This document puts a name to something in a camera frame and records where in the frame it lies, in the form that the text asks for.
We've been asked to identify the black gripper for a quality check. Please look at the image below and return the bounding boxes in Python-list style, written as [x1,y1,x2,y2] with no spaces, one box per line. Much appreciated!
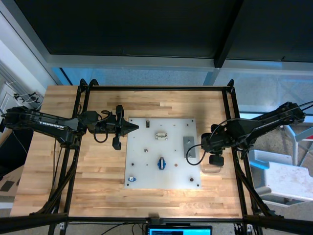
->
[94,105,139,150]
[201,132,229,168]

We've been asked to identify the white taskboard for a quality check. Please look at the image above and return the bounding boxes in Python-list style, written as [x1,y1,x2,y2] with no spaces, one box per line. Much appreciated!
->
[125,117,202,189]

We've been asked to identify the clear plastic tub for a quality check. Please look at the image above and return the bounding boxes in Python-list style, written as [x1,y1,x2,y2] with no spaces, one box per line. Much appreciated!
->
[200,156,224,175]

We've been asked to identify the grey metal plate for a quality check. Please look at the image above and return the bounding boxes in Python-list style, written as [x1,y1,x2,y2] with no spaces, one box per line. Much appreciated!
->
[182,136,197,159]

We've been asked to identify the white step stool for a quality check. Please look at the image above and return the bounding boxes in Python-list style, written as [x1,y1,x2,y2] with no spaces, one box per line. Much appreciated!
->
[248,148,313,209]

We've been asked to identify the laptop screen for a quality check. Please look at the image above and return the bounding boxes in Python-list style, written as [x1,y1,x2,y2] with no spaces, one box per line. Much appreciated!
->
[146,225,213,235]

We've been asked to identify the cardboard box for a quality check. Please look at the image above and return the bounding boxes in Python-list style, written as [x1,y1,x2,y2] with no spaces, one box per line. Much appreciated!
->
[0,164,25,204]

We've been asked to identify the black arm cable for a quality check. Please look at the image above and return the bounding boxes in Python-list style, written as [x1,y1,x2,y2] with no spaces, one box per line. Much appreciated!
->
[93,109,111,143]
[185,118,235,166]

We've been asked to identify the black aluminium frame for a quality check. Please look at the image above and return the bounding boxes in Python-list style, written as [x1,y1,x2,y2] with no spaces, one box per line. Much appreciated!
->
[0,78,313,235]

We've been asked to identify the small black table camera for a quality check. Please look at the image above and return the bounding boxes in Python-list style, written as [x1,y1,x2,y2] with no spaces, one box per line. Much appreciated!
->
[148,213,161,225]

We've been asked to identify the black cable bundle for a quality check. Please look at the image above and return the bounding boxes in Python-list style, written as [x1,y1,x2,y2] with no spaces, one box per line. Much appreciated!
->
[12,91,44,105]

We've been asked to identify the black wall post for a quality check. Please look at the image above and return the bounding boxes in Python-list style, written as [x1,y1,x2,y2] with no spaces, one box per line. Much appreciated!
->
[214,0,245,69]

